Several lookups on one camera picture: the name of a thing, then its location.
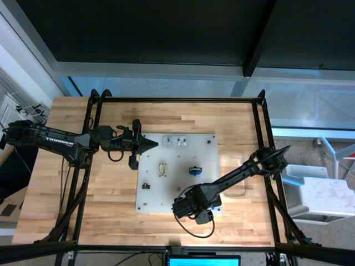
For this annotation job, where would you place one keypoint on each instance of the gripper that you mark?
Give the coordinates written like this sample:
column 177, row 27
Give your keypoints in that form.
column 135, row 163
column 183, row 210

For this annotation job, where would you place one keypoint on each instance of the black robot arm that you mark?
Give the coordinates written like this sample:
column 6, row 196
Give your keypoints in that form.
column 235, row 174
column 58, row 141

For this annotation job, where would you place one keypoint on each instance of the white board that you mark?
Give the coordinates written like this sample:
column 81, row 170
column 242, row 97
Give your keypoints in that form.
column 166, row 194

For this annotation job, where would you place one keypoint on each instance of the grey connector housing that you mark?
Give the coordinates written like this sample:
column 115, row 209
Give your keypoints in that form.
column 163, row 169

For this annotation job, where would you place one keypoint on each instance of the black upright clamp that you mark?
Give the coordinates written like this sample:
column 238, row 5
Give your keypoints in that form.
column 145, row 186

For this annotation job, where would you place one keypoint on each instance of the screen with blue edge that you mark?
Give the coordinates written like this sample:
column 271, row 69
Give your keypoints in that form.
column 202, row 261

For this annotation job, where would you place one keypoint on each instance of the clear plastic tub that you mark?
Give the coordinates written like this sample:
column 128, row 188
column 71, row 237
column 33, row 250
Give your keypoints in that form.
column 234, row 166

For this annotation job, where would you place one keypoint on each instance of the white step stool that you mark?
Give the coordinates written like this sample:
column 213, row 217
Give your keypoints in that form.
column 327, row 194

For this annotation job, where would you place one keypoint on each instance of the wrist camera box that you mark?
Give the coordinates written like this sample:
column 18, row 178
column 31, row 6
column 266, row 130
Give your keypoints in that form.
column 203, row 217

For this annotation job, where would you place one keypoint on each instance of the blue clamp mount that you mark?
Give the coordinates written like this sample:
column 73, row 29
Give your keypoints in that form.
column 195, row 174

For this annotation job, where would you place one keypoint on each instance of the black table camera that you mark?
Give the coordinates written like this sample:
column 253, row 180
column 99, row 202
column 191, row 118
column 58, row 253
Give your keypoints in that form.
column 176, row 250

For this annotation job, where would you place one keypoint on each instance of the grey metal chair frame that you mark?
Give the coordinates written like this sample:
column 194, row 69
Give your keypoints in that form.
column 332, row 155

